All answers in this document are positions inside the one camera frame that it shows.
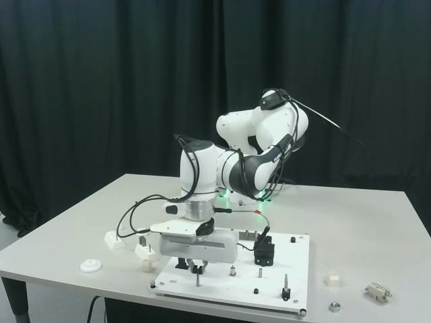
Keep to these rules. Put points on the metal BNC plug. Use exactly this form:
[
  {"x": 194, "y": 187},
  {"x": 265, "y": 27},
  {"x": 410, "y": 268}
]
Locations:
[{"x": 232, "y": 270}]

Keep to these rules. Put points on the flat white mounting plate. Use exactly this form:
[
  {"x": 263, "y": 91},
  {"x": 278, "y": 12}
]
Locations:
[{"x": 175, "y": 230}]

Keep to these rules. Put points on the black D-SUB plug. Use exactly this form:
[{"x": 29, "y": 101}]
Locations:
[{"x": 265, "y": 252}]

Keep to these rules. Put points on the metal D-SUB connector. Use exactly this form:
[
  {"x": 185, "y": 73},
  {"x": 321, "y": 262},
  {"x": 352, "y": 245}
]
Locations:
[{"x": 375, "y": 291}]

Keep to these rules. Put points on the white peg holder round holes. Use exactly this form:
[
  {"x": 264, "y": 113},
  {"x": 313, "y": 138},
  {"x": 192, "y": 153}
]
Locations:
[{"x": 112, "y": 242}]

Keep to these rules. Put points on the black curtain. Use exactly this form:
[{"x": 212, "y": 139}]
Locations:
[{"x": 101, "y": 84}]

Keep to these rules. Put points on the white peg holder square holes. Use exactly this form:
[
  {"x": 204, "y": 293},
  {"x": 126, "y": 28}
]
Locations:
[{"x": 146, "y": 254}]

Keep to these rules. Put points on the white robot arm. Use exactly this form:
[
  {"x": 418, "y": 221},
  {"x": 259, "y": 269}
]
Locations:
[{"x": 198, "y": 168}]

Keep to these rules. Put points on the black table leg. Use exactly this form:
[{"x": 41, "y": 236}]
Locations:
[{"x": 13, "y": 299}]

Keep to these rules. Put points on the black USB plug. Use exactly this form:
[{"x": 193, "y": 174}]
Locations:
[{"x": 180, "y": 264}]

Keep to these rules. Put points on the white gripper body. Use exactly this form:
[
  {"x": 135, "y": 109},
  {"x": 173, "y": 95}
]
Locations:
[{"x": 202, "y": 252}]

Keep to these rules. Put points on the white large gear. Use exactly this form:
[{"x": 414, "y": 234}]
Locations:
[{"x": 90, "y": 266}]

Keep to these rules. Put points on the thin black rod red tag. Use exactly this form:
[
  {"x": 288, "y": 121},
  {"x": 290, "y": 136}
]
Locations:
[{"x": 264, "y": 235}]

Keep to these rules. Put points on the black and metal upright plug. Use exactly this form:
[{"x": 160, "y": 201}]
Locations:
[{"x": 286, "y": 292}]

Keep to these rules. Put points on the small white cube holder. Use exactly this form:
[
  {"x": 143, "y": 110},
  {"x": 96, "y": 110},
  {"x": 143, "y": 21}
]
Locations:
[{"x": 331, "y": 279}]

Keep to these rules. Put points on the metal hex nut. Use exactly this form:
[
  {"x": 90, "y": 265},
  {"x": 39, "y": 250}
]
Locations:
[{"x": 334, "y": 306}]

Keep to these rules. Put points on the white task board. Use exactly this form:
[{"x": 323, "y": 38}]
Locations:
[{"x": 229, "y": 292}]

